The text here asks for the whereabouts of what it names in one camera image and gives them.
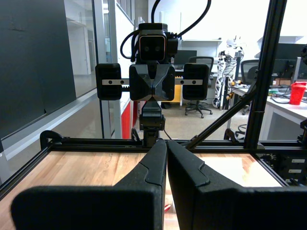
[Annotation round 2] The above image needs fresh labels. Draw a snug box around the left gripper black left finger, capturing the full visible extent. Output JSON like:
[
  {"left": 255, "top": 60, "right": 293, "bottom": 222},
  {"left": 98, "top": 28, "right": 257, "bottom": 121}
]
[{"left": 10, "top": 139, "right": 168, "bottom": 230}]

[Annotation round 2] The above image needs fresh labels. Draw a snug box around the black office chair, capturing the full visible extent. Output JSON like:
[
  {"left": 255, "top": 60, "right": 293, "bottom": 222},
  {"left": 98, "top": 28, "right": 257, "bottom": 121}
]
[
  {"left": 236, "top": 59, "right": 260, "bottom": 115},
  {"left": 184, "top": 56, "right": 214, "bottom": 118}
]

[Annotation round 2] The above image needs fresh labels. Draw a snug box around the black controller box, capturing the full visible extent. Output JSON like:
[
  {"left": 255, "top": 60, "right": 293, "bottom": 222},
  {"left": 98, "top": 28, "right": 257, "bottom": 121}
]
[{"left": 258, "top": 153, "right": 307, "bottom": 187}]

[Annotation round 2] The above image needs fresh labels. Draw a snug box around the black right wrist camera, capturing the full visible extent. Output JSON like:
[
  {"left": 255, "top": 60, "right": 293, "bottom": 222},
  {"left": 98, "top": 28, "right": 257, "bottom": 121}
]
[{"left": 137, "top": 23, "right": 168, "bottom": 62}]

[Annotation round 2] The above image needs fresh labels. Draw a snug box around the red plastic container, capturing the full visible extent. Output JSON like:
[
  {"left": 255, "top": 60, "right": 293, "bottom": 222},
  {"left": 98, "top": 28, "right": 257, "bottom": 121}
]
[{"left": 289, "top": 81, "right": 307, "bottom": 105}]

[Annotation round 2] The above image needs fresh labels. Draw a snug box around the white shelf unit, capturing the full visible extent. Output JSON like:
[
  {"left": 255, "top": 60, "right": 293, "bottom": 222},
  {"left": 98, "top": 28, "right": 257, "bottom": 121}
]
[{"left": 178, "top": 38, "right": 223, "bottom": 58}]

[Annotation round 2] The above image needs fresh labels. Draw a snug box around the grey metal partition frame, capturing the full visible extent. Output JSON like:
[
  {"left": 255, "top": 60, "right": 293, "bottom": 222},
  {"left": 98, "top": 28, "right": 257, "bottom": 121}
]
[{"left": 0, "top": 0, "right": 119, "bottom": 168}]

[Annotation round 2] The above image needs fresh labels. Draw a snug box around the white lattice robot frame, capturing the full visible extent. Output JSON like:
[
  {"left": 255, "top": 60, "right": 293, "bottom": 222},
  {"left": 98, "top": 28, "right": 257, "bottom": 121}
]
[{"left": 213, "top": 35, "right": 245, "bottom": 111}]

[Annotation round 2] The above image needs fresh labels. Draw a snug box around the red panel cabinet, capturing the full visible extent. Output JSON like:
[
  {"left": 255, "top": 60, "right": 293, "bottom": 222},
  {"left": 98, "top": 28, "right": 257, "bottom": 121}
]
[{"left": 121, "top": 100, "right": 140, "bottom": 139}]

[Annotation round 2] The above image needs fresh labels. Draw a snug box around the white desk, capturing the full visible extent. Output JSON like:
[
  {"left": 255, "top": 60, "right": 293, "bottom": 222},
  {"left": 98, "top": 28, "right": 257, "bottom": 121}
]
[{"left": 230, "top": 86, "right": 307, "bottom": 142}]

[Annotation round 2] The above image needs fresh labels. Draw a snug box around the black cable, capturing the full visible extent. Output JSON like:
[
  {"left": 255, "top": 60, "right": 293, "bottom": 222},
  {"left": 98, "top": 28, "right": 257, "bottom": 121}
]
[
  {"left": 151, "top": 0, "right": 162, "bottom": 24},
  {"left": 119, "top": 30, "right": 140, "bottom": 60},
  {"left": 177, "top": 0, "right": 212, "bottom": 39}
]

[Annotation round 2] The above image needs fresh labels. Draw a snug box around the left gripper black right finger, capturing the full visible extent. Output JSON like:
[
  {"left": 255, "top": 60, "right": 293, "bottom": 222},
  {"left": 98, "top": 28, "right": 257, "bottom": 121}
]
[{"left": 167, "top": 139, "right": 307, "bottom": 230}]

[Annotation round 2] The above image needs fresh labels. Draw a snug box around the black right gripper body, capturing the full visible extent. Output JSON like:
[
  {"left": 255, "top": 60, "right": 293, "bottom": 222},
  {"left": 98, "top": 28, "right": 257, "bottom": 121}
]
[{"left": 95, "top": 62, "right": 209, "bottom": 101}]

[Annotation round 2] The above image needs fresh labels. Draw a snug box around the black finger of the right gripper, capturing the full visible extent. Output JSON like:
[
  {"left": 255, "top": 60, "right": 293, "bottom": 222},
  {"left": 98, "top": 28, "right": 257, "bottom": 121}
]
[
  {"left": 152, "top": 64, "right": 176, "bottom": 101},
  {"left": 129, "top": 64, "right": 154, "bottom": 101}
]

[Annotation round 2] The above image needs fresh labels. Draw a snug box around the black aluminium frame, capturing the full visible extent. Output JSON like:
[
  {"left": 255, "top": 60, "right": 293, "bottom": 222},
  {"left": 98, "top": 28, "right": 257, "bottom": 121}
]
[{"left": 0, "top": 0, "right": 307, "bottom": 199}]

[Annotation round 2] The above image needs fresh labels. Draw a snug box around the black monitor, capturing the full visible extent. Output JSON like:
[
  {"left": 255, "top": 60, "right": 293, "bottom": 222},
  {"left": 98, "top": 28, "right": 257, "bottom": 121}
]
[
  {"left": 272, "top": 43, "right": 307, "bottom": 80},
  {"left": 174, "top": 50, "right": 198, "bottom": 66}
]

